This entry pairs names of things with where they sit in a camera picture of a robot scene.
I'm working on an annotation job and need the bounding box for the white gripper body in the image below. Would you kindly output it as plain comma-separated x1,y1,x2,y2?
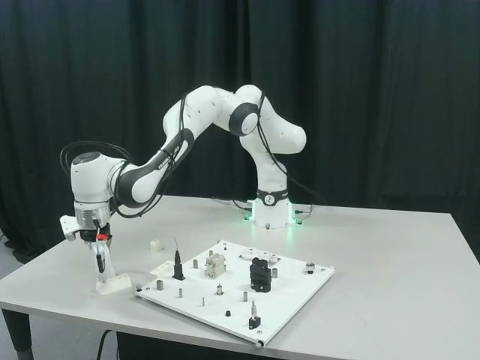
88,239,114,279

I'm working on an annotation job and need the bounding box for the white peg holder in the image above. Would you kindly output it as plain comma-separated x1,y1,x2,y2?
94,273,132,296

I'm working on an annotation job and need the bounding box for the black rod with red tag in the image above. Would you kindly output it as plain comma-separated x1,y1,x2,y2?
93,219,109,274

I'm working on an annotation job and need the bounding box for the flat white holder with holes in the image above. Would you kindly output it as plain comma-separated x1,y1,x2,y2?
149,262,176,281

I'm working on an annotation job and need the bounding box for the black Ethernet plug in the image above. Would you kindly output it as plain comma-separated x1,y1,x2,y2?
171,236,188,281

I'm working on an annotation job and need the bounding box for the black table leg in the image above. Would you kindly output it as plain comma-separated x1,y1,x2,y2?
1,308,32,360

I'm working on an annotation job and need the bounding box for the white task board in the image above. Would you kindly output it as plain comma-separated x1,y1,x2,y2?
134,239,335,348

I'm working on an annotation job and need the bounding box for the black D-SUB plug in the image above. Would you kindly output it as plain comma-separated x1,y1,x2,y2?
248,256,272,294

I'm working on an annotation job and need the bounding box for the black curtain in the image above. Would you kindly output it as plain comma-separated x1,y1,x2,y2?
0,0,480,251

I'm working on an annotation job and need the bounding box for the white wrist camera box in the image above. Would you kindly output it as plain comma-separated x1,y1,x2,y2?
58,214,82,242

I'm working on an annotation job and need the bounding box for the black floor cable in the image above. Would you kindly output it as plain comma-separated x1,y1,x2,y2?
96,328,114,360

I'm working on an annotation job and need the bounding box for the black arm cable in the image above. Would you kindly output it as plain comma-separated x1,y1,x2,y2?
253,93,324,203
61,93,196,219

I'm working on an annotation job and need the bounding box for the grey base cable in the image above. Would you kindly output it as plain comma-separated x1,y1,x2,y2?
295,203,315,223

